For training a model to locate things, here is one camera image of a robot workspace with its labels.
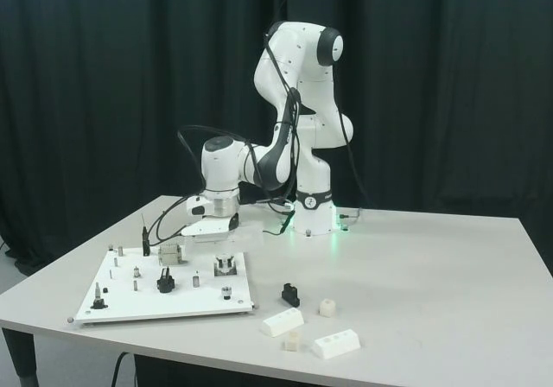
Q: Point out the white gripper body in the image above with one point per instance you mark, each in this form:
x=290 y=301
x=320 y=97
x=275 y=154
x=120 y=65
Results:
x=248 y=236

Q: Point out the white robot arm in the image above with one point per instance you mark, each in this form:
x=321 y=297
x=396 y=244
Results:
x=311 y=179

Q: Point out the metal bolt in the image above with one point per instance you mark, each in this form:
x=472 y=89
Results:
x=226 y=293

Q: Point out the flat white mounting plate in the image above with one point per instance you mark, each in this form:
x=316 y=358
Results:
x=207 y=229

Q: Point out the white task board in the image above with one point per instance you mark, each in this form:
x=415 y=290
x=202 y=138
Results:
x=181 y=302

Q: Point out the black USB plug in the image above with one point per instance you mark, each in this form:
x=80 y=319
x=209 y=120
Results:
x=165 y=282

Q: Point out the black D-SUB plug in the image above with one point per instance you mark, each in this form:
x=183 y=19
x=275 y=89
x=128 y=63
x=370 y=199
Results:
x=290 y=294

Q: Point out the tall black Ethernet plug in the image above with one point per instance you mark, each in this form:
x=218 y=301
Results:
x=145 y=244

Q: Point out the long white peg holder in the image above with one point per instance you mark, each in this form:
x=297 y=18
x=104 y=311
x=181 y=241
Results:
x=283 y=322
x=337 y=344

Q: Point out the metal BNC plug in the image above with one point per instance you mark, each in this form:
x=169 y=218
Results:
x=136 y=271

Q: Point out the metal square peg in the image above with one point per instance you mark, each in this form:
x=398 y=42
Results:
x=120 y=249

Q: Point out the small white cube holder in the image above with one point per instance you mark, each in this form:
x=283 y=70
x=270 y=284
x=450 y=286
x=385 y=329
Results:
x=291 y=342
x=327 y=308

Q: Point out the metal waterproof plug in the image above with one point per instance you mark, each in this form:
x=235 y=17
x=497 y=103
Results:
x=97 y=296

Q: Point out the black curtain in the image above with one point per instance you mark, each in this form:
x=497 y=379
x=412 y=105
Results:
x=129 y=80

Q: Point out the black table leg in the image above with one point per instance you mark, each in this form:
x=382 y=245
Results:
x=19 y=357

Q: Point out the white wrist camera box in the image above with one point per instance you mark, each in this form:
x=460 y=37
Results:
x=196 y=207

